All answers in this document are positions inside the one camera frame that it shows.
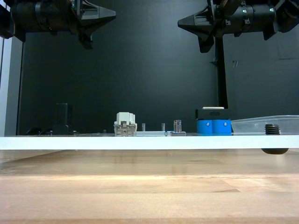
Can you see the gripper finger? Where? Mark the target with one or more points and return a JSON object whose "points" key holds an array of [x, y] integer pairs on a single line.
{"points": [[188, 21], [200, 30], [95, 24], [107, 13]]}

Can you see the silver connector plate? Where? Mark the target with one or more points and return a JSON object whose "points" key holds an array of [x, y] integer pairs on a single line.
{"points": [[213, 108]]}

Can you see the black connector block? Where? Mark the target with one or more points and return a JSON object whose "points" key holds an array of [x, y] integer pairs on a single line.
{"points": [[203, 114]]}

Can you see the silver cylindrical connector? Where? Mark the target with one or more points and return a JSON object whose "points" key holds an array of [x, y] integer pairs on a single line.
{"points": [[177, 127]]}

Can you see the tall black connector housing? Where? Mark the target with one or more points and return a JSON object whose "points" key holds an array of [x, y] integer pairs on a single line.
{"points": [[61, 119]]}

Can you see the beige industrial connector housing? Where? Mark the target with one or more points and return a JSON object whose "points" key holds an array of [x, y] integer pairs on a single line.
{"points": [[125, 123]]}

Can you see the clear plastic tub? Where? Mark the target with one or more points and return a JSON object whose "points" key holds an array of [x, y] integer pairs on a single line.
{"points": [[252, 127]]}

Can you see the clear plastic bar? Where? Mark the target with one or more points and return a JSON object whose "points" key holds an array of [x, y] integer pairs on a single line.
{"points": [[149, 133]]}

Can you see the black threaded screw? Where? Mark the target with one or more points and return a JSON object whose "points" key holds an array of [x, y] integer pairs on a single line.
{"points": [[272, 129]]}

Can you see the low black fixture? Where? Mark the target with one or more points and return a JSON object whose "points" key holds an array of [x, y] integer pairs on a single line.
{"points": [[35, 131]]}

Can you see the white task board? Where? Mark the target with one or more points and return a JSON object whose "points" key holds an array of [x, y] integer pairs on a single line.
{"points": [[149, 142]]}

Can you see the black rubber foot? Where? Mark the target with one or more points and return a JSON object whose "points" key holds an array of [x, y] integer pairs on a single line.
{"points": [[273, 151]]}

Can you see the black frame post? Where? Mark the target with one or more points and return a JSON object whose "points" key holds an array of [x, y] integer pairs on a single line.
{"points": [[222, 81]]}

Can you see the blue two-lobed mount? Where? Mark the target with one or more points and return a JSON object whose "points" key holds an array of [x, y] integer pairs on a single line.
{"points": [[216, 129]]}

